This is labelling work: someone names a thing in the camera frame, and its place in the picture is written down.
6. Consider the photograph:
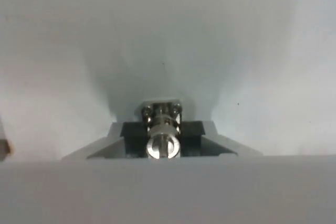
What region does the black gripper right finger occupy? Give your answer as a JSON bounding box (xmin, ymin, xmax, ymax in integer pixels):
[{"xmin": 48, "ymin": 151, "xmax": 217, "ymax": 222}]
[{"xmin": 180, "ymin": 120, "xmax": 263, "ymax": 158}]

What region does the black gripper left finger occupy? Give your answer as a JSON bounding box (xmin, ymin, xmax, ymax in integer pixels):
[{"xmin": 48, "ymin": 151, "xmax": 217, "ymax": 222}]
[{"xmin": 61, "ymin": 120, "xmax": 148, "ymax": 161}]

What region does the metal BNC plug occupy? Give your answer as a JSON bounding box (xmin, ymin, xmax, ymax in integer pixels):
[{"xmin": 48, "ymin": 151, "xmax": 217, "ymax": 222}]
[{"xmin": 146, "ymin": 113, "xmax": 182, "ymax": 159}]

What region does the white task board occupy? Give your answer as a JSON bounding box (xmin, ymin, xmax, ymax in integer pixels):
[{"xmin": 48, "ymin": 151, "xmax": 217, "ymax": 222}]
[{"xmin": 0, "ymin": 0, "xmax": 336, "ymax": 162}]

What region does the metal square peg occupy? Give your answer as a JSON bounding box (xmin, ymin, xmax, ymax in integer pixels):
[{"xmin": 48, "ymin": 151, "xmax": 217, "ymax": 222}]
[{"xmin": 0, "ymin": 118, "xmax": 15, "ymax": 162}]

